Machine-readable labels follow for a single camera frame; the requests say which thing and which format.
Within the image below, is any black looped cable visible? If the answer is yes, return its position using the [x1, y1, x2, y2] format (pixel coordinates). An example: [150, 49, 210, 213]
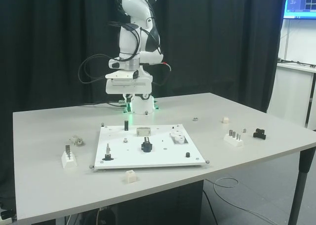
[78, 53, 124, 85]

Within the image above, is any flat white mounting plate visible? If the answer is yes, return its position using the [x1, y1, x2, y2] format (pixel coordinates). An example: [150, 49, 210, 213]
[105, 71, 139, 80]

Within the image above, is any grey floor cable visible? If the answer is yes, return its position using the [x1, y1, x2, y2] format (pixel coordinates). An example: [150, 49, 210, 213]
[206, 177, 316, 225]

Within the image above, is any white peg holder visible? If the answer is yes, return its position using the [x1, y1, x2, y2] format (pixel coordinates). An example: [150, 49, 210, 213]
[60, 152, 79, 171]
[224, 133, 244, 149]

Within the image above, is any black base cable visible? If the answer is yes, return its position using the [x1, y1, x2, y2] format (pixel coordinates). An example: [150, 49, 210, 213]
[106, 100, 129, 107]

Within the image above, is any white cabinet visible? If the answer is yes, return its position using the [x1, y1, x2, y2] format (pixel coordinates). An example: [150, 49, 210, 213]
[268, 61, 316, 131]

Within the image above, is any silver wrist ring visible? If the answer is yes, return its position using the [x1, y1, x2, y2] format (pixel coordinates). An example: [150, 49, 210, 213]
[122, 59, 140, 71]

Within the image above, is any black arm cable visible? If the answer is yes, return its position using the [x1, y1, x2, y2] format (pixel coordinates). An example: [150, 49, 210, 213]
[108, 0, 161, 60]

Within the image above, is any small white camera box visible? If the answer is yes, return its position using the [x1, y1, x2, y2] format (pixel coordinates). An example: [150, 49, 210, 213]
[108, 58, 124, 69]

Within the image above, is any clear Ethernet plug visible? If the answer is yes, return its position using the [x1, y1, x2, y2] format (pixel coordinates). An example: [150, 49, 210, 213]
[69, 135, 86, 148]

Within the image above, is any black cable with red connector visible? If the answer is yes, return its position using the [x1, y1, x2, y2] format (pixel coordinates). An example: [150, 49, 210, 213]
[149, 60, 173, 88]

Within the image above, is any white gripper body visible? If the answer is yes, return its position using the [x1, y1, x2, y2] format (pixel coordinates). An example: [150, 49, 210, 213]
[105, 75, 153, 95]

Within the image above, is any white task board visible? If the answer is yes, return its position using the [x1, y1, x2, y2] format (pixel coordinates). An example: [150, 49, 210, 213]
[89, 122, 211, 172]

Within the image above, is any black curtain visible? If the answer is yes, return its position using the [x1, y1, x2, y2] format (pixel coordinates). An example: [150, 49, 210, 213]
[0, 0, 284, 211]

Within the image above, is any black D-SUB plug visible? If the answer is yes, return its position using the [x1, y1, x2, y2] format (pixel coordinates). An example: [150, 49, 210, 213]
[253, 127, 268, 140]

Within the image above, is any dark grey table leg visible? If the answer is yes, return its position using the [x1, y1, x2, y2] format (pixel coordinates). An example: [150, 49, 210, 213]
[287, 146, 314, 225]

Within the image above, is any blue screen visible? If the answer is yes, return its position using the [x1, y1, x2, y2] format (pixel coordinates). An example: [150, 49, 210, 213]
[283, 0, 316, 20]

